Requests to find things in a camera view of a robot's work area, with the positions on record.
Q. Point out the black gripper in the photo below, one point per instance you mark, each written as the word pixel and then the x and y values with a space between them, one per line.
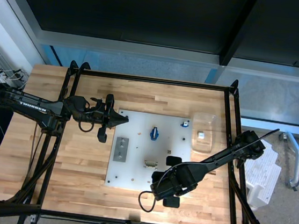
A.
pixel 107 118
pixel 164 186

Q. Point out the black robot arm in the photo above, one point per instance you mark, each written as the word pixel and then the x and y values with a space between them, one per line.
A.
pixel 220 158
pixel 31 104

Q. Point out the beige multi-pin connector housing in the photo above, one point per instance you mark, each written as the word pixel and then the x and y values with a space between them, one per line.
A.
pixel 151 164

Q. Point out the small silver connector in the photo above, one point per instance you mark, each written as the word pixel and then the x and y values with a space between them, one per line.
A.
pixel 169 151

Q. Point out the blue clamp connector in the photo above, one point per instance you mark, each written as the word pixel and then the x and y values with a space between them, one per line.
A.
pixel 154 135

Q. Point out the small white connector part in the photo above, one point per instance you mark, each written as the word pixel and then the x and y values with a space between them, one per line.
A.
pixel 201 135

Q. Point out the small blue white connector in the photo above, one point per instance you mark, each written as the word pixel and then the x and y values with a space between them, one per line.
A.
pixel 184 124

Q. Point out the grey metal plate with pegs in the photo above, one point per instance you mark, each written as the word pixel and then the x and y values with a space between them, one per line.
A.
pixel 117 149

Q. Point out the white task board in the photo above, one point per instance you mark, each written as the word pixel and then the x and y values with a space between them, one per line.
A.
pixel 132 169

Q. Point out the clear plastic tub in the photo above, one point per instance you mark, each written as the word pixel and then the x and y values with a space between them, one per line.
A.
pixel 207 124

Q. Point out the white foam block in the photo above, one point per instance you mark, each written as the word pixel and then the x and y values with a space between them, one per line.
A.
pixel 263 176

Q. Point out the grey metal chair base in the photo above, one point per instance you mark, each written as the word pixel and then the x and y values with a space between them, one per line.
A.
pixel 297 166

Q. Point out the black metal frame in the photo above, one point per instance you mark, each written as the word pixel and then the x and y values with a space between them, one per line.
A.
pixel 153 80

